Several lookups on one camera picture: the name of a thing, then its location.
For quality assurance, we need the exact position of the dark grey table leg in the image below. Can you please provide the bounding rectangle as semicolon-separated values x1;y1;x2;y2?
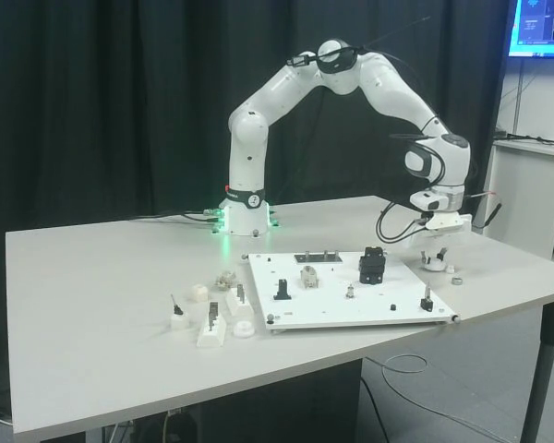
520;302;554;443

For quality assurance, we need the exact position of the small white camera box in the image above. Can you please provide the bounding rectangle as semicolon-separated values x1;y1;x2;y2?
409;191;447;211

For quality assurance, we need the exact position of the black controller box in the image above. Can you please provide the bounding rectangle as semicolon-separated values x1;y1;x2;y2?
102;357;366;443

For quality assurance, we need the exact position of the white peg holder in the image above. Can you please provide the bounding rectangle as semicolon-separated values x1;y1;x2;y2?
196;318;228;349
224;291;251;317

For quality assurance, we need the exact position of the grey waterproof plug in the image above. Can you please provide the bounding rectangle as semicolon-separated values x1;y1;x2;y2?
298;265;320;291

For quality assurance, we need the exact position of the black floor cable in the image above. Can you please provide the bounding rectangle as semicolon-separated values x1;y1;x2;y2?
360;377;390;443

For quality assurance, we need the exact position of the black camera cable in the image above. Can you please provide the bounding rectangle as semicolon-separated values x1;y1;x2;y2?
373;196;444;245

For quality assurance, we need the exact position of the white task board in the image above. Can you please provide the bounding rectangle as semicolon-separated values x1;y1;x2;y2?
247;250;462;333

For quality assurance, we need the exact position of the grey floor cable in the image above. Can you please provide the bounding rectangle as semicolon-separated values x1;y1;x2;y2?
379;353;554;443

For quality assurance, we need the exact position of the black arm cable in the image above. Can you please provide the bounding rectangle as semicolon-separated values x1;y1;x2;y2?
357;41;479;199

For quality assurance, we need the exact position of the blue screen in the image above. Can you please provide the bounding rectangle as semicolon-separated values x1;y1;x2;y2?
507;0;554;60

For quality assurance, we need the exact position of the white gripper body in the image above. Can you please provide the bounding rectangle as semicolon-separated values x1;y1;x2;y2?
408;212;474;251

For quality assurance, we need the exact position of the black base cable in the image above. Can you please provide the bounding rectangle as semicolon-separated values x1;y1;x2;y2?
136;208;225;223

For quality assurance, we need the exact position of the black curtain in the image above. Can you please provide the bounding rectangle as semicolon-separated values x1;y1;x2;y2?
0;0;513;407

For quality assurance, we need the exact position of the white large gear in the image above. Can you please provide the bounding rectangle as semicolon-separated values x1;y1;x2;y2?
418;256;447;273

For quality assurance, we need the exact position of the black D-SUB plug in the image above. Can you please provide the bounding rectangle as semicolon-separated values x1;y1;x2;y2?
358;245;389;285

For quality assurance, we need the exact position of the thin black rod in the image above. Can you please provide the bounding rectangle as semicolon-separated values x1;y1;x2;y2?
471;189;504;228

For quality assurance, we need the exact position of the white cabinet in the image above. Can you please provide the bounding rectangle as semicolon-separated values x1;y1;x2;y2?
481;138;554;268

